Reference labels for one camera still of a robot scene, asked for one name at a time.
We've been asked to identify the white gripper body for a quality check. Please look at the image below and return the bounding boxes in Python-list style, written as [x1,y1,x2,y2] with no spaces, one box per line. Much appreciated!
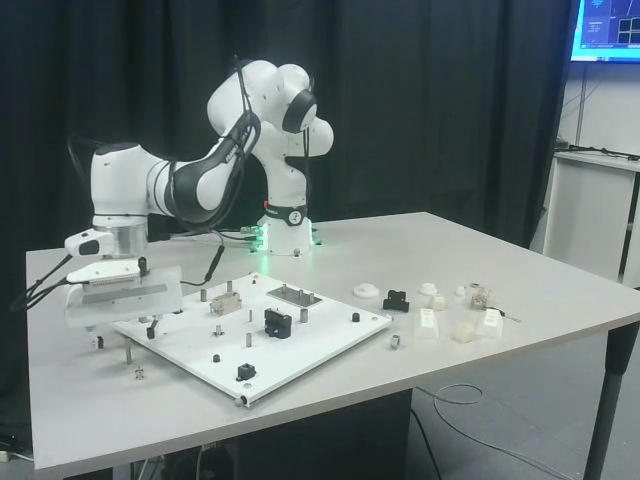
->
[63,264,182,331]

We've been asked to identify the long white peg holder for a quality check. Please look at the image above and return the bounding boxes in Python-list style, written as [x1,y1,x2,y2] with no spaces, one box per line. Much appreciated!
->
[410,307,441,341]
[474,308,506,339]

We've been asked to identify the flat white mounting plate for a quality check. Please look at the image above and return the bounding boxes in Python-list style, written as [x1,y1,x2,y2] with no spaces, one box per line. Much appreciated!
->
[66,263,151,289]

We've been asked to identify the white task board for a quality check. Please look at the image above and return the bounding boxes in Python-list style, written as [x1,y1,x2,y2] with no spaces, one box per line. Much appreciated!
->
[110,271,395,407]

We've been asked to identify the black D-SUB plug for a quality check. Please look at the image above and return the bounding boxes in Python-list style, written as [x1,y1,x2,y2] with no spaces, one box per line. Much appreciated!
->
[382,288,413,314]

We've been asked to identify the translucent white cube holder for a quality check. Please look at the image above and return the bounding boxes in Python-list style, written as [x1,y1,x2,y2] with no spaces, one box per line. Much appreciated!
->
[451,322,477,346]

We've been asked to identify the black curtain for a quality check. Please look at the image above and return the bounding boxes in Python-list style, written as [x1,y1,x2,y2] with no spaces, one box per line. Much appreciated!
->
[0,0,581,451]

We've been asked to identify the white cabinet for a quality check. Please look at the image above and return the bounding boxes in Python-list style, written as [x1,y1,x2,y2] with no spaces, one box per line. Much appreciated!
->
[542,148,640,291]

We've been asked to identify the black table leg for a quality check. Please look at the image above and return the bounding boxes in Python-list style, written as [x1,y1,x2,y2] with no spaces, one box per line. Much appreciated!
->
[583,327,627,480]

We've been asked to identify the blue screen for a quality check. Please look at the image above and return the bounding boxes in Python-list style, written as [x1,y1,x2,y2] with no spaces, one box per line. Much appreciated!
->
[569,0,640,65]

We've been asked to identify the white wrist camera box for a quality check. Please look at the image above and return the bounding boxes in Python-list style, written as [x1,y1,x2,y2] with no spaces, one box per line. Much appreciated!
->
[64,230,109,259]

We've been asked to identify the black camera cable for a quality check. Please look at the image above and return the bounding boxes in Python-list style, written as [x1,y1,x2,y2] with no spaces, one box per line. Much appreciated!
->
[9,252,74,314]

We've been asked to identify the thin black rod on wire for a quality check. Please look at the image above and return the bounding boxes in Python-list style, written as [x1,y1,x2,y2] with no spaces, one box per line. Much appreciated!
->
[178,227,226,289]

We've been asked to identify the black base cable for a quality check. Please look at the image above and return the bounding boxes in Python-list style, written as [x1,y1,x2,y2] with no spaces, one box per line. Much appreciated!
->
[149,226,264,252]

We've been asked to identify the black forearm cable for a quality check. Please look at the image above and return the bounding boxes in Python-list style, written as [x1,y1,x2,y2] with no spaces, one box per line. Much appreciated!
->
[67,55,261,236]

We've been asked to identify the black shoulder cable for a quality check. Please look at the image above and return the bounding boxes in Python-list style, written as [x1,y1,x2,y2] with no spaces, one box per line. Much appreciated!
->
[297,74,317,176]

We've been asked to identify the black floor cable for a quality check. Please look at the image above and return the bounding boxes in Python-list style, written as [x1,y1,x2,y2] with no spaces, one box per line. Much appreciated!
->
[412,423,454,480]

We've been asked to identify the grey floor cable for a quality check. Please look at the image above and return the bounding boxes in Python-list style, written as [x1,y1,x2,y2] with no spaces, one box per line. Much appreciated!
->
[414,382,502,480]

